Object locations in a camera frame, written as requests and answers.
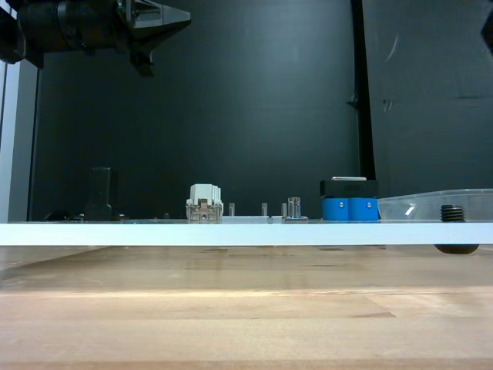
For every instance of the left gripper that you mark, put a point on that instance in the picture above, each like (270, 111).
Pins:
(140, 58)

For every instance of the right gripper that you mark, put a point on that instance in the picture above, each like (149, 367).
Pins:
(490, 36)

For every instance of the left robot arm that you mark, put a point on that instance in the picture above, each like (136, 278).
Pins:
(58, 27)

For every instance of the clear plastic container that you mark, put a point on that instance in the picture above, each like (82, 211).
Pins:
(423, 200)

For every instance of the beige many-pin connector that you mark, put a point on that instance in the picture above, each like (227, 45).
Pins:
(204, 202)

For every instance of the black threaded stud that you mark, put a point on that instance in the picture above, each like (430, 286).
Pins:
(453, 214)

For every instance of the tall black block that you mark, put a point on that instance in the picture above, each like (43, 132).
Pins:
(101, 192)

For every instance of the short steel peg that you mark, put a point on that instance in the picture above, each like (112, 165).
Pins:
(283, 210)
(232, 209)
(264, 209)

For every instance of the steel bar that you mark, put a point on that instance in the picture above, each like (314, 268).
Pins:
(348, 178)

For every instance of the wide black block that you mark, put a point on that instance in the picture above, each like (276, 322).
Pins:
(350, 189)

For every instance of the white task board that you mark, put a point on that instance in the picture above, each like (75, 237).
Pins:
(231, 234)

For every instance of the black frame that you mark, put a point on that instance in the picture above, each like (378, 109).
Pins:
(366, 115)

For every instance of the steel post on base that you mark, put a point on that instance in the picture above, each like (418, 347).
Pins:
(295, 208)

